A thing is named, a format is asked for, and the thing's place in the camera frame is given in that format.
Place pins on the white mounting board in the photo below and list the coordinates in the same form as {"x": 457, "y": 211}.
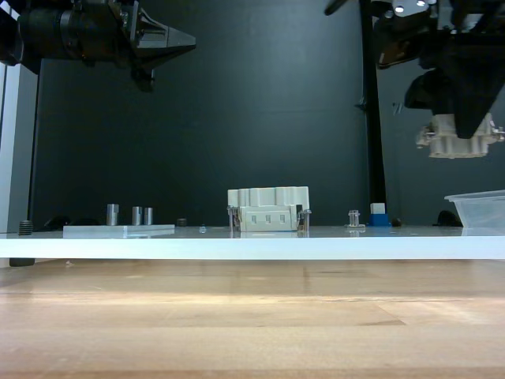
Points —
{"x": 252, "y": 246}

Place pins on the black window pillar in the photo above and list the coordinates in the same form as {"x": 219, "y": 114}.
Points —
{"x": 372, "y": 118}

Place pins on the clear plastic tub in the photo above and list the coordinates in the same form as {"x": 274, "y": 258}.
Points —
{"x": 485, "y": 213}

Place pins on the steel pin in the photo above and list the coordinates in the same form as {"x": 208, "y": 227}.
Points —
{"x": 137, "y": 216}
{"x": 148, "y": 216}
{"x": 113, "y": 215}

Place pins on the grey window frame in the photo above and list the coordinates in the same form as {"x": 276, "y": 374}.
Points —
{"x": 16, "y": 158}

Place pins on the black board screw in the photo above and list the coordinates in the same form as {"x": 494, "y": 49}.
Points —
{"x": 181, "y": 223}
{"x": 397, "y": 223}

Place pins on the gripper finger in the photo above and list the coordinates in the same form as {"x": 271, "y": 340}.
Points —
{"x": 165, "y": 41}
{"x": 473, "y": 87}

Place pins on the small clear clamp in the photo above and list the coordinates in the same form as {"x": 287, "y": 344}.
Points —
{"x": 355, "y": 219}

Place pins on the beige connector base housing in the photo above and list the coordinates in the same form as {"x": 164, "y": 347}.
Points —
{"x": 268, "y": 219}

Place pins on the small blue white connector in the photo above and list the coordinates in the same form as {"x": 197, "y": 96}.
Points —
{"x": 379, "y": 219}

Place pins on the grey aluminium plate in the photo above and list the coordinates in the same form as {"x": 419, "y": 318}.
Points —
{"x": 98, "y": 231}

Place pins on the beige HAN10-E connector insert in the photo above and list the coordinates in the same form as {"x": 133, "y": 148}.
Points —
{"x": 442, "y": 146}

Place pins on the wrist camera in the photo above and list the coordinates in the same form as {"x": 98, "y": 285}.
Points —
{"x": 398, "y": 51}

